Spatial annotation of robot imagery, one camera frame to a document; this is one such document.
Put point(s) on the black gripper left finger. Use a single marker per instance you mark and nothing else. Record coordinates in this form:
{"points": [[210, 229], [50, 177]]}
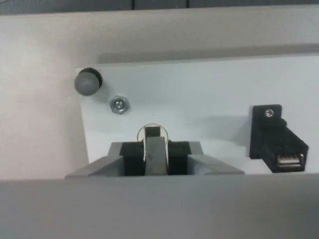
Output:
{"points": [[129, 159]]}

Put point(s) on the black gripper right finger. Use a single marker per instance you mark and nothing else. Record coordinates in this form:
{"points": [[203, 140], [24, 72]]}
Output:
{"points": [[178, 159]]}

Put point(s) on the metal square peg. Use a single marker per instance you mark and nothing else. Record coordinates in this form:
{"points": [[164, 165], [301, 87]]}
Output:
{"points": [[155, 156]]}

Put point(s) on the white task board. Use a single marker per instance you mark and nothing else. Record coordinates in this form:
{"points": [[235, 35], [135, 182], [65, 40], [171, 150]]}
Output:
{"points": [[199, 104]]}

